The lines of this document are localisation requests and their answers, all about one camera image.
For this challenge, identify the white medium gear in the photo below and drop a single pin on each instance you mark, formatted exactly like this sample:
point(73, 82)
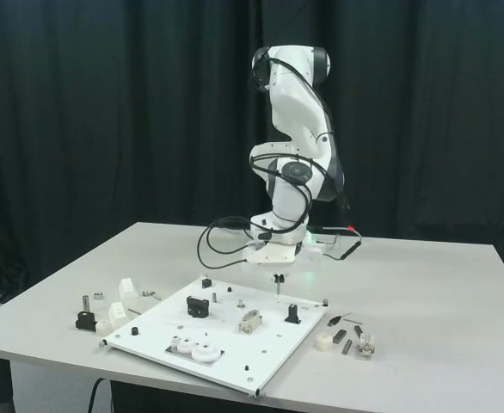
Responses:
point(186, 346)

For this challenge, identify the white square holder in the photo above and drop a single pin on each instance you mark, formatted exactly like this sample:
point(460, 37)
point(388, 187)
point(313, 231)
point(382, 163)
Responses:
point(323, 342)

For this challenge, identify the white small gear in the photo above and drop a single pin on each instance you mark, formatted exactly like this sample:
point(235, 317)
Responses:
point(175, 340)

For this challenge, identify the small metal bolt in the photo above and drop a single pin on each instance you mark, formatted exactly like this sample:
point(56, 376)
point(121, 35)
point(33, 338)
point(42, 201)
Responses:
point(149, 293)

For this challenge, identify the beige waterproof plug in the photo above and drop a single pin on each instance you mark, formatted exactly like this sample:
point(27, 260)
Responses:
point(248, 324)

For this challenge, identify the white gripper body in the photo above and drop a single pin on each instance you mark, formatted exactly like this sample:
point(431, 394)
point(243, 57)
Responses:
point(273, 254)

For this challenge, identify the white round holder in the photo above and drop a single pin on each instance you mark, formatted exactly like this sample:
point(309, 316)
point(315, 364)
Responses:
point(103, 328)

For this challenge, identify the black D-SUB plug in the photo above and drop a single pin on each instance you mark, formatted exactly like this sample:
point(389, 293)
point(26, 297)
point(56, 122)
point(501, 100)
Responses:
point(197, 306)

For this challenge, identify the black BNC plug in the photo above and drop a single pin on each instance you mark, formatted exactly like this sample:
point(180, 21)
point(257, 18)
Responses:
point(205, 283)

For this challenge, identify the white task board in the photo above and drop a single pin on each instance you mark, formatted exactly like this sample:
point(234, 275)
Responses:
point(217, 344)

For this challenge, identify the dark metal square peg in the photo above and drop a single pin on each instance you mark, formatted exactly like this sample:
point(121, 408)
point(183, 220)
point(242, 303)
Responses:
point(346, 347)

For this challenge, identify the beige plug with clip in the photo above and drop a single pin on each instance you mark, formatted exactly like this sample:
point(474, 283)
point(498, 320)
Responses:
point(366, 347)

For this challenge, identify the white peg holder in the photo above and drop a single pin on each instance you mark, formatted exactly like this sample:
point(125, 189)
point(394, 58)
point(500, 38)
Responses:
point(127, 288)
point(117, 311)

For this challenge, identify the metal nut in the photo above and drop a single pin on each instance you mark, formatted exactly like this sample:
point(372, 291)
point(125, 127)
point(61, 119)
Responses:
point(98, 296)

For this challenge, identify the white large gear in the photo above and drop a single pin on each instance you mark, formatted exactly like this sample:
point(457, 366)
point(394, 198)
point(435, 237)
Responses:
point(205, 351)

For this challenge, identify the black block holder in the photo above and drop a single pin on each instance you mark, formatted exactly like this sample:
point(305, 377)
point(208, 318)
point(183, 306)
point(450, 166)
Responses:
point(84, 321)

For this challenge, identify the black curtains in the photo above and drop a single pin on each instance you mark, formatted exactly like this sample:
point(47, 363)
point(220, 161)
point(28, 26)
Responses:
point(106, 107)

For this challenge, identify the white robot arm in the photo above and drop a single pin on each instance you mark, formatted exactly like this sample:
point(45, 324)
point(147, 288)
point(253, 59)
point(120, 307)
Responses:
point(286, 99)

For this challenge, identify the black rectangular block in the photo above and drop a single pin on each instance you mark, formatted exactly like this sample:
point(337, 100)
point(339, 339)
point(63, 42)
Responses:
point(338, 336)

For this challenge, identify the black Ethernet plug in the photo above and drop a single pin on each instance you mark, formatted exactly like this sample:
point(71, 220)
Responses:
point(292, 313)

